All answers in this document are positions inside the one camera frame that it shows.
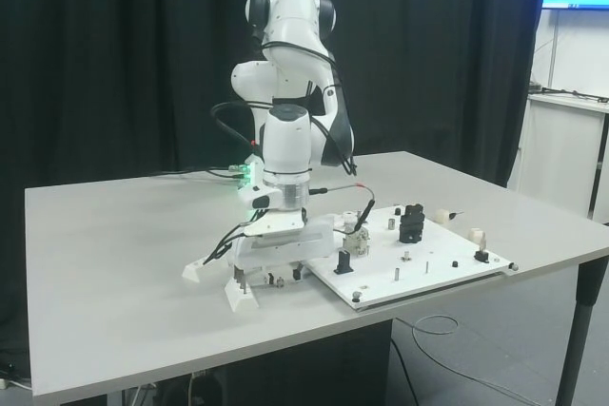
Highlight black base cable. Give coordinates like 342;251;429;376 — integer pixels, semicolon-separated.
161;165;244;181

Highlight white peg holder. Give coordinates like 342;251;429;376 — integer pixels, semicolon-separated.
219;277;261;314

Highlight white cabinet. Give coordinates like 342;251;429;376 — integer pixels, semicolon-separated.
506;91;609;227

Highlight black camera cable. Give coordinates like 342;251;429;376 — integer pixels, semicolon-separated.
203;222;251;266

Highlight small white camera box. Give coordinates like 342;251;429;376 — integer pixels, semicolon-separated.
237;185;282;210

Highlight black table leg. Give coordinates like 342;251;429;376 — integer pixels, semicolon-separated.
555;253;602;406

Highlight black looped cable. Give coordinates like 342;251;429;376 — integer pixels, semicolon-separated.
211;101;267;146

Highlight beige metal connector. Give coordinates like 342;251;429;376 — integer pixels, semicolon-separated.
343;229;372;258

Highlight black curtain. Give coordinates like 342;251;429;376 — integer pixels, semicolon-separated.
0;0;556;378

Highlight black floor cable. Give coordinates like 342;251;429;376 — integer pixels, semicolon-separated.
389;338;416;406

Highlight flat white mounting plate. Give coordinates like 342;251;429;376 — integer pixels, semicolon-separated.
243;220;308;238

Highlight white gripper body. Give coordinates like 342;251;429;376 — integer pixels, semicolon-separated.
231;216;341;279

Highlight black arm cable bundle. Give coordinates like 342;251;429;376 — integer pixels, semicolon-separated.
260;39;359;176

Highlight grey floor cable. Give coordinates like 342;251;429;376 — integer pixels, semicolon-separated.
403;313;563;406

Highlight white task board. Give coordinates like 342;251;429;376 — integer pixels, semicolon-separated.
302;203;521;314

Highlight thin black rod on wire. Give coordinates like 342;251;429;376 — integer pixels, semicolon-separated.
308;181;377;229

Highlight white empty holder block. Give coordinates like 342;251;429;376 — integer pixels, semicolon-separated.
181;260;216;283

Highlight black D-SUB plug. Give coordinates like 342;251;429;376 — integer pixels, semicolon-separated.
398;203;426;243

